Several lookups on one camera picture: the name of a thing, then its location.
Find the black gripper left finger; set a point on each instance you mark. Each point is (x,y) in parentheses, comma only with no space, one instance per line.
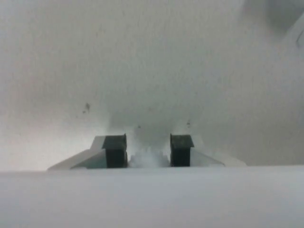
(115,152)

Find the white small gear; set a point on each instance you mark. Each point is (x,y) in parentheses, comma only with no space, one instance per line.
(148,160)

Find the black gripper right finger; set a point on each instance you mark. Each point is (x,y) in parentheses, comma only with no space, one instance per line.
(180,152)

